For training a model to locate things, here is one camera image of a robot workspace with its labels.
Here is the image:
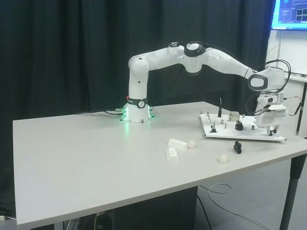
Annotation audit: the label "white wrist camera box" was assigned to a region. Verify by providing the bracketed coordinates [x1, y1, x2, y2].
[258, 94, 279, 106]

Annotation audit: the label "grey floor cable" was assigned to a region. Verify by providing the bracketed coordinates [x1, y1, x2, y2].
[207, 183, 307, 227]

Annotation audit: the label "white holder with holes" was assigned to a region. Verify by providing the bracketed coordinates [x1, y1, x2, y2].
[167, 138, 189, 150]
[165, 147, 180, 163]

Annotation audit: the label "white task board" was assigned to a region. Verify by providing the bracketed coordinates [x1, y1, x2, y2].
[199, 110, 288, 144]

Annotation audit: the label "thin black rod on wire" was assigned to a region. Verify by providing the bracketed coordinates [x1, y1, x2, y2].
[283, 95, 302, 117]

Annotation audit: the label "black curtains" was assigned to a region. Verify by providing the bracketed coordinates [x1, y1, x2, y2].
[0, 0, 277, 218]

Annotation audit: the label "black base cables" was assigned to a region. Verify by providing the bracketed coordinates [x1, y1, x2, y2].
[81, 108, 127, 116]

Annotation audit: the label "black box under table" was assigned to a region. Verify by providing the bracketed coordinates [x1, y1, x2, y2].
[115, 185, 199, 230]

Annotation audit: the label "blue screen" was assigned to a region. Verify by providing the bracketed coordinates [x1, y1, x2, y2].
[270, 0, 307, 31]

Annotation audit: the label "black table leg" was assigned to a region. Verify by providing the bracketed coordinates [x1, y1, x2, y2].
[279, 153, 303, 230]

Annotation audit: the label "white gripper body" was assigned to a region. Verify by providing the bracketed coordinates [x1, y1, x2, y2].
[255, 105, 288, 129]

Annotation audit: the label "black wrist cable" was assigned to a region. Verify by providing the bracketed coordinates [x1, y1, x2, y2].
[244, 58, 293, 115]

